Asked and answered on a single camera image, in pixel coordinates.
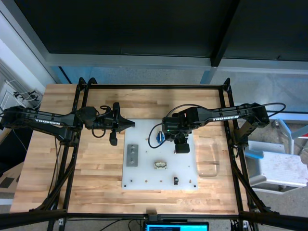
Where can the laptop screen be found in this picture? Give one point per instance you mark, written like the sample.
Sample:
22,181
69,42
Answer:
175,227

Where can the white base board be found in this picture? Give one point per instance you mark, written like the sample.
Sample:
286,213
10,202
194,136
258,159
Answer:
144,168

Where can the black metal rig frame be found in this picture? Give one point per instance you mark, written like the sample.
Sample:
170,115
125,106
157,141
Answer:
149,86

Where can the clear plastic tub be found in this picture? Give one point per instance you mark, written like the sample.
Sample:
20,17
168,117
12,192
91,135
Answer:
208,168

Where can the grey aluminium plate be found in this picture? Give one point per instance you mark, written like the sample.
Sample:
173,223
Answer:
132,156

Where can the silver corner bracket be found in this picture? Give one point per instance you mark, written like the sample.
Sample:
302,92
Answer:
245,224
60,222

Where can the silver backdrop frame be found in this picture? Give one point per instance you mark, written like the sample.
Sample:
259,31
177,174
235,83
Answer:
120,59

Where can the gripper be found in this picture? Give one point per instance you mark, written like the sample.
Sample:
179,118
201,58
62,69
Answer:
180,137
115,125

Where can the small black table camera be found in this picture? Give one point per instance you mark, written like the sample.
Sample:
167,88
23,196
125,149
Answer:
152,214

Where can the black plastic connector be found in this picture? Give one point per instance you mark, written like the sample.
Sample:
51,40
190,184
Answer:
175,181

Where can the black backdrop post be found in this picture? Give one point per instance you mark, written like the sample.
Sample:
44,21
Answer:
222,43

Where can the white plastic step stool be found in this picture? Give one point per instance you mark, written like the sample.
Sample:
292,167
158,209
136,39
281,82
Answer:
281,168

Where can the brown cardboard box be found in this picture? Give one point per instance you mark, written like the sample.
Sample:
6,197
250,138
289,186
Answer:
10,178

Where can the white chair with red seat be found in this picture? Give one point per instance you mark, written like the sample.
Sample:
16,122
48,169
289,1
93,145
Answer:
287,134

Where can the blue connector holder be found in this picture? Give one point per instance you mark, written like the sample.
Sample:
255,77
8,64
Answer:
158,138

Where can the beige HAN10E hub housing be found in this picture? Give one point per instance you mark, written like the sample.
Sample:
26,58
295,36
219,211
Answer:
161,166

